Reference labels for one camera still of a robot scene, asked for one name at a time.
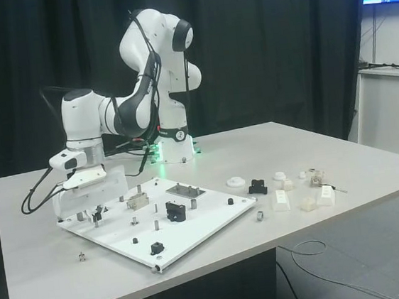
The black under-table box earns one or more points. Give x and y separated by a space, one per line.
200 292

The metal bolt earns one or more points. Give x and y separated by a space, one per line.
81 256

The metal BNC plug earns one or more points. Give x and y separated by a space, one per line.
260 216

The black curtain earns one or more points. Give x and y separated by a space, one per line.
32 49

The white long peg holder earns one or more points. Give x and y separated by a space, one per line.
280 200
325 195

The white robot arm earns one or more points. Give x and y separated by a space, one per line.
175 87

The thick metal round peg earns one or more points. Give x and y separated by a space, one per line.
193 204

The clear Ethernet plug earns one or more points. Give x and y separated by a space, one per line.
316 171

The flat white mounting plate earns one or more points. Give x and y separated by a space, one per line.
88 176

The white large gear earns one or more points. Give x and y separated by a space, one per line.
235 182

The small white camera box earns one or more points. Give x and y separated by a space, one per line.
58 161

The white medium gear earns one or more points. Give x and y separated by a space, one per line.
279 176

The white task board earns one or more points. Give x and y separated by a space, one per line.
193 228

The thin metal round peg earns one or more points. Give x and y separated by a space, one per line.
96 223

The black USB plug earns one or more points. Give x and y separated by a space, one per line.
339 188

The metal square peg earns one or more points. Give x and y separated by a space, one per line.
80 216
137 190

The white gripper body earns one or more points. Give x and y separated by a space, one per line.
79 198

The black D-SUB plug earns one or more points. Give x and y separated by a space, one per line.
259 188

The white cabinet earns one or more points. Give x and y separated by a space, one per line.
388 115

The beige metal waterproof plug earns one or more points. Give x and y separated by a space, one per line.
315 181

